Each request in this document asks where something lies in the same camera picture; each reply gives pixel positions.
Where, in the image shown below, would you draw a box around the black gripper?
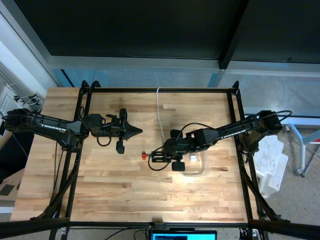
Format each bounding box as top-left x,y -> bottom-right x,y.
163,129 -> 188,172
101,108 -> 144,155

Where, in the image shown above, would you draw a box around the black clamp with orange knob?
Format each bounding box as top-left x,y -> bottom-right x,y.
141,151 -> 166,163

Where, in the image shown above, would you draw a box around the clear plastic tub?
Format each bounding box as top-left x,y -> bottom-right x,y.
181,149 -> 210,179

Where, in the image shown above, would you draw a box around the blue laptop screen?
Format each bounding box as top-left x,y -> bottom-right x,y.
149,229 -> 218,240

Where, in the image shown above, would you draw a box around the white stepped foam block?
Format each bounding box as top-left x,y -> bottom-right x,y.
253,139 -> 290,200

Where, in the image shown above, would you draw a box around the black pillar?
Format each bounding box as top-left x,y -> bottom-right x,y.
218,0 -> 252,70

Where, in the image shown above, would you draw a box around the cardboard box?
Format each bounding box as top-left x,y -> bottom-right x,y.
0,167 -> 26,201

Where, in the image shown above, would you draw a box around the grey metal stand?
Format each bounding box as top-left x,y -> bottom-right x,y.
287,123 -> 320,178

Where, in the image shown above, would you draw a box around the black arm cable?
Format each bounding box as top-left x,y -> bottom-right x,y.
96,131 -> 113,147
179,121 -> 220,136
147,149 -> 172,172

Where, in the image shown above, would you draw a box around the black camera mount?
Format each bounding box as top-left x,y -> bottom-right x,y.
149,217 -> 168,230

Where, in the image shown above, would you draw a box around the black metal frame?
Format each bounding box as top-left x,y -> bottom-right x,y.
0,79 -> 320,240

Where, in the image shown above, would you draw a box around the white and black cable bundle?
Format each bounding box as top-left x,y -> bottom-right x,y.
13,93 -> 45,108

